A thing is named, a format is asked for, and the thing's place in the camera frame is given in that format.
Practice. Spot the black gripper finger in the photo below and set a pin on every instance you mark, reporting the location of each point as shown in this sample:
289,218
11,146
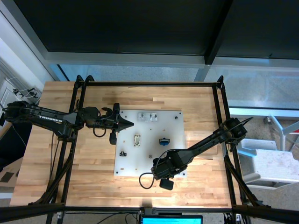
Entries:
123,126
123,121

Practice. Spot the small black socket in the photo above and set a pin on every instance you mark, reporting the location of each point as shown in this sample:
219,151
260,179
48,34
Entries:
122,154

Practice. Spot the white board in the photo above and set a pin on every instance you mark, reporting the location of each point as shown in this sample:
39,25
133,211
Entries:
140,163

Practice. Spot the blue laptop screen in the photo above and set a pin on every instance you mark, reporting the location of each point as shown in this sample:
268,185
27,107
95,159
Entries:
170,220

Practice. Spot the grey connector housing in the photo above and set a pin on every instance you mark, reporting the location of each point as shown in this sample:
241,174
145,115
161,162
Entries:
137,140

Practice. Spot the clear plastic tub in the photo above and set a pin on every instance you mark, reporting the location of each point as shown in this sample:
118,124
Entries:
194,137

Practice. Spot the white plastic stool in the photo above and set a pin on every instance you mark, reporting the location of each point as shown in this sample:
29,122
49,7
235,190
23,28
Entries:
275,163

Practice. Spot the black metal frame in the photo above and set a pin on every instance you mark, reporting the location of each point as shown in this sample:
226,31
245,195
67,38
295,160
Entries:
149,83

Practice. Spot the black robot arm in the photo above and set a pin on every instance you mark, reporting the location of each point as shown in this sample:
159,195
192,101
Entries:
51,119
205,142

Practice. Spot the blue and black connector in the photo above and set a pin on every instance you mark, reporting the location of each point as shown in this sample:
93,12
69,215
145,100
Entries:
164,141

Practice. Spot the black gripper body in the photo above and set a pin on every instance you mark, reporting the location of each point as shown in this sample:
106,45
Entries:
164,170
115,126

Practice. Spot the black camera box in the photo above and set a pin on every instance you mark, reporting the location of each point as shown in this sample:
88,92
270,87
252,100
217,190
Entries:
149,211

